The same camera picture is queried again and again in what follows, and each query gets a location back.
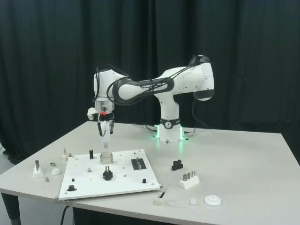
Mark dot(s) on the white large gear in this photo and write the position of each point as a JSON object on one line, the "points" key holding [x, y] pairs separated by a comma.
{"points": [[212, 201]]}

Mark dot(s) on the white task board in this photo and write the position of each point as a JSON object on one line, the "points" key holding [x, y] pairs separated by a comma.
{"points": [[93, 185]]}

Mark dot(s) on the small metal bolt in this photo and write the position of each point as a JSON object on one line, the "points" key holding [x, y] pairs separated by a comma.
{"points": [[47, 179]]}

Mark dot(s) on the metal nut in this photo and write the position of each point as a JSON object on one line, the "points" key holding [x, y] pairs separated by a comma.
{"points": [[52, 164]]}

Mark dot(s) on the metal USB plug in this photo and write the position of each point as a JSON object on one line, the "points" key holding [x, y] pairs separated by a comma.
{"points": [[37, 164]]}

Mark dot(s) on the black D-SUB plug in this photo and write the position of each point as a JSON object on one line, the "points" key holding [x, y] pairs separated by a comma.
{"points": [[177, 165]]}

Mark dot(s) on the white small gear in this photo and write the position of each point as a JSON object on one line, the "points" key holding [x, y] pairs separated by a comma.
{"points": [[192, 202]]}

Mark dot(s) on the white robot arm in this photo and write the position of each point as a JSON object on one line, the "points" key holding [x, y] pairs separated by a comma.
{"points": [[131, 90]]}

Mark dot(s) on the white medium gear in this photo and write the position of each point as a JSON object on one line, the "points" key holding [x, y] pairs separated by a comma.
{"points": [[55, 171]]}

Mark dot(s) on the white peg holder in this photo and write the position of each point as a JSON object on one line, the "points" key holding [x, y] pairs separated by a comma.
{"points": [[188, 184]]}

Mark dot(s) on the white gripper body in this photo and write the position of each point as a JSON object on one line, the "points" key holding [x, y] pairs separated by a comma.
{"points": [[106, 130]]}

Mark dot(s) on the small white plug holder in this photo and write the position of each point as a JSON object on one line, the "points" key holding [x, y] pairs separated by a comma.
{"points": [[64, 155]]}

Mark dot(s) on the black table leg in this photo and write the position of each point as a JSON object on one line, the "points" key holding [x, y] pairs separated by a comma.
{"points": [[9, 208]]}

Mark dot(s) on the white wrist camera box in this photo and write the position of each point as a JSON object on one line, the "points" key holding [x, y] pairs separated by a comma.
{"points": [[92, 114]]}

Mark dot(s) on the large metal round peg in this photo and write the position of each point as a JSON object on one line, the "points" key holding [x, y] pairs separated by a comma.
{"points": [[185, 177]]}

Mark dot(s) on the white USB plug holder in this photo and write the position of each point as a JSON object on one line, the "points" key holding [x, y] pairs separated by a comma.
{"points": [[38, 174]]}

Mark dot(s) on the small white block holder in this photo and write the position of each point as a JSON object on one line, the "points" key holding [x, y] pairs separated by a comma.
{"points": [[158, 202]]}

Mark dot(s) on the medium metal round peg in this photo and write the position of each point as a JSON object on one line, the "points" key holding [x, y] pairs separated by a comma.
{"points": [[188, 176]]}

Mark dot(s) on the black curtain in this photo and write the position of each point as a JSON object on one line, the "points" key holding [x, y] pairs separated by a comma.
{"points": [[47, 35]]}

